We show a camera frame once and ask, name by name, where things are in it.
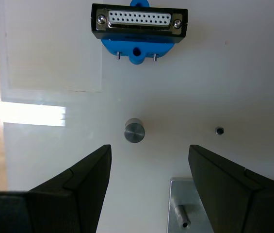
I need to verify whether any metal cylinder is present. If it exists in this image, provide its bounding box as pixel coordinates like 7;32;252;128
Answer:
123;117;145;144

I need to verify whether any blue connector mount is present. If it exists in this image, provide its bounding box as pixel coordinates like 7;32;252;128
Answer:
100;0;174;66

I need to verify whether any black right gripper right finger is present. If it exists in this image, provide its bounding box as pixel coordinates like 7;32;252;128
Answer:
187;144;274;233

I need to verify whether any grey metal plate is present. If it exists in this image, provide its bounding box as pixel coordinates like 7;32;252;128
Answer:
167;177;215;233

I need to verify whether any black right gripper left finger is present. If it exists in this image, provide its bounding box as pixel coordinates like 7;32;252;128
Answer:
0;144;113;233

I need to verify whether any white board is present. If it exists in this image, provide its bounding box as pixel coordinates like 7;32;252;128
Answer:
0;0;274;233

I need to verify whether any metal pin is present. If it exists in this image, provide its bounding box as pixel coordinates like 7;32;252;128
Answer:
174;204;191;229

